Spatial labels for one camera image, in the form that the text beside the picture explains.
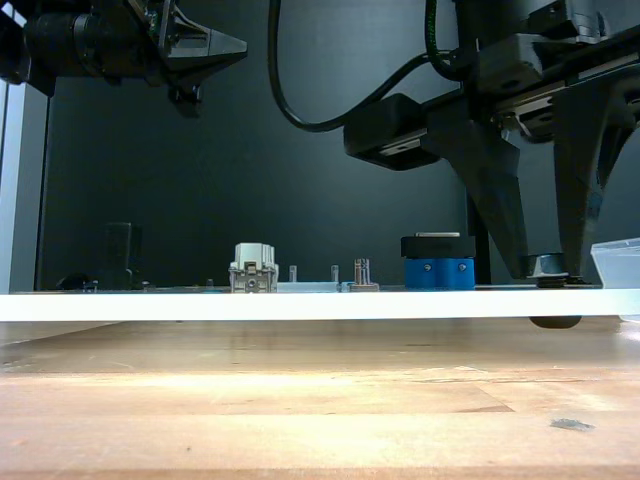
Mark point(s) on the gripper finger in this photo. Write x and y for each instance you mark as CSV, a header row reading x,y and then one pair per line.
x,y
575,175
200,42
495,200
205,65

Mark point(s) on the silver M12 hex nut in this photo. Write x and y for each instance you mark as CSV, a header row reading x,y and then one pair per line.
x,y
545,265

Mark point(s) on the black D-sub connector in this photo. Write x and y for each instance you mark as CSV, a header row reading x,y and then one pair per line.
x,y
437,247

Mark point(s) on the clear plastic tub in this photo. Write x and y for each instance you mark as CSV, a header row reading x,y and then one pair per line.
x,y
620,270

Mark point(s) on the black round foot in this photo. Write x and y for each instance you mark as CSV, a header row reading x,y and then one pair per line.
x,y
555,322

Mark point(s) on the silver bar screw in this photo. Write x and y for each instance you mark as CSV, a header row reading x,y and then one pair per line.
x,y
292,274
334,274

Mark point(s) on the clear bar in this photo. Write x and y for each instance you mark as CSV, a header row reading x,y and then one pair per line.
x,y
310,287

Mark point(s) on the white board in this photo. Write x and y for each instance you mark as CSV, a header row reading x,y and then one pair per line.
x,y
320,305

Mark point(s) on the grey connector housing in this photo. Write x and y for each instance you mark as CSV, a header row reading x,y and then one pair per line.
x,y
252,270

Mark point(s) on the black clamp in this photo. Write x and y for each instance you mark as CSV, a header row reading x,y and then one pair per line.
x,y
122,250

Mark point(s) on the black wall post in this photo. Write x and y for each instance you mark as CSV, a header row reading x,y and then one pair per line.
x,y
477,250

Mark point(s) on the blue connector mount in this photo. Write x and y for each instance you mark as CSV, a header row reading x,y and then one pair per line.
x,y
437,275

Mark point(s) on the grey window frame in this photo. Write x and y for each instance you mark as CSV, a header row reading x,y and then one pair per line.
x,y
20,200

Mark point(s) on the black aluminium frame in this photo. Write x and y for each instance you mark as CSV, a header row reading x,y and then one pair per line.
x,y
72,282

